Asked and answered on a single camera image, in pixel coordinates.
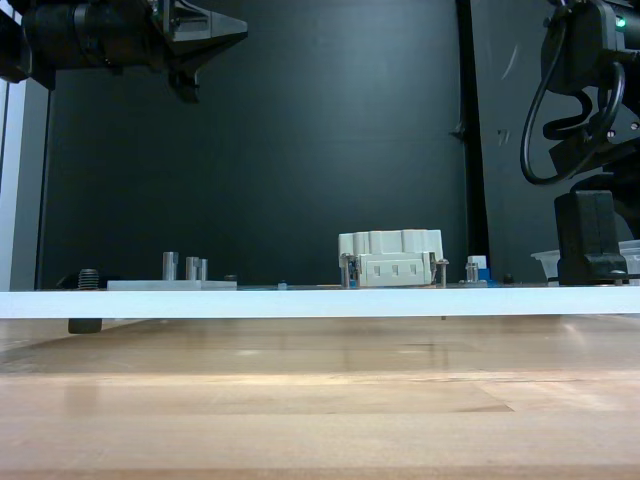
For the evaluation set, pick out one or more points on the white task board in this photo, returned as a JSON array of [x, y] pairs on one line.
[[320, 305]]

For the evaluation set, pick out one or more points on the black threaded foot screw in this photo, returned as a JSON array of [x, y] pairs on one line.
[[89, 279]]

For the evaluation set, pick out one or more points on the white blue terminal block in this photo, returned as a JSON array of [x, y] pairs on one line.
[[482, 265]]

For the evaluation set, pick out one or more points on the grey metal base plate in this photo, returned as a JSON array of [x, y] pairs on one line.
[[160, 285]]

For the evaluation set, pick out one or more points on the short thick silver post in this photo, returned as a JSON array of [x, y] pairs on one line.
[[192, 269]]

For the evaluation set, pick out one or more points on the short thin silver post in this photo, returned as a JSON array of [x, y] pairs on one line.
[[204, 270]]

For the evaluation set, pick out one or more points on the black frame post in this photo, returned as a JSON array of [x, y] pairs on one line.
[[477, 200]]

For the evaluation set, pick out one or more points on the tall silver metal post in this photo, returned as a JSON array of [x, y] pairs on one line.
[[170, 265]]

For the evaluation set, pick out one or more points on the clear plastic tub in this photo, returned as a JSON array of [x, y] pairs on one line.
[[545, 260]]

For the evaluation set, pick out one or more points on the beige connector housing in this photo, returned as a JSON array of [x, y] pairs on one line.
[[390, 245]]

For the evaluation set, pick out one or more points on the silver standoff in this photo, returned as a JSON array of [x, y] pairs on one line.
[[471, 274]]

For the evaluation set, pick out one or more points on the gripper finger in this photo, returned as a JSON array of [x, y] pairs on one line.
[[225, 28], [200, 55]]

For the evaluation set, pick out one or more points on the black rubber foot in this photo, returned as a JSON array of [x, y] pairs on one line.
[[85, 326]]

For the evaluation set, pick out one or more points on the black socket housing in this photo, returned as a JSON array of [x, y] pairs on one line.
[[585, 235]]

